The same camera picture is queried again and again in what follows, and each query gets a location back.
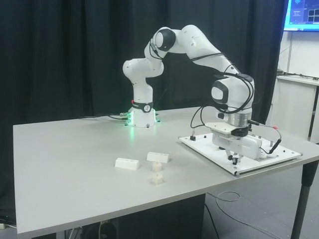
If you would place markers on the white cabinet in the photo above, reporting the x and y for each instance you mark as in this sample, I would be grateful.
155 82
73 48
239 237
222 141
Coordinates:
294 107

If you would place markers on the dark grey table leg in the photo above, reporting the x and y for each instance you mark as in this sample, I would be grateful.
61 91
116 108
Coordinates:
302 194

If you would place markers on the blue screen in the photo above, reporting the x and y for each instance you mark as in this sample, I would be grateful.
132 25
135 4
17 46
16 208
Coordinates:
302 15

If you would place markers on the white power strip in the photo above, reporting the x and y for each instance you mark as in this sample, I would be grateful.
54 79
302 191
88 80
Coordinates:
2 226

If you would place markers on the black plug with grey stem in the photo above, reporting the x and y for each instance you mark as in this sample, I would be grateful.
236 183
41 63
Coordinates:
192 137

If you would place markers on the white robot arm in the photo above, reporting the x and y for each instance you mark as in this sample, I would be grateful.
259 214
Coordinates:
142 92

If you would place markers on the black curtain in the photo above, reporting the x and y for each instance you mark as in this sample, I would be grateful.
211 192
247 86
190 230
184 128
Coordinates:
49 49

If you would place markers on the flat white mounting plate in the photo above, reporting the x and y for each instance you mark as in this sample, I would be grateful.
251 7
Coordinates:
219 127

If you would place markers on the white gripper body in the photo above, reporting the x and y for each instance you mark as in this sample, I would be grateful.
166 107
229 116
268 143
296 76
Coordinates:
246 148

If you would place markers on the long white holder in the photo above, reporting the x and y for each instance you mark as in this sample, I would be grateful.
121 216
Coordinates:
127 163
158 157

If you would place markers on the white large gear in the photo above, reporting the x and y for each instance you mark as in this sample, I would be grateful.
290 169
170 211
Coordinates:
274 154

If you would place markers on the white task board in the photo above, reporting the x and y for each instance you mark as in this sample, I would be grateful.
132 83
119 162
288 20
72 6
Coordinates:
199 147

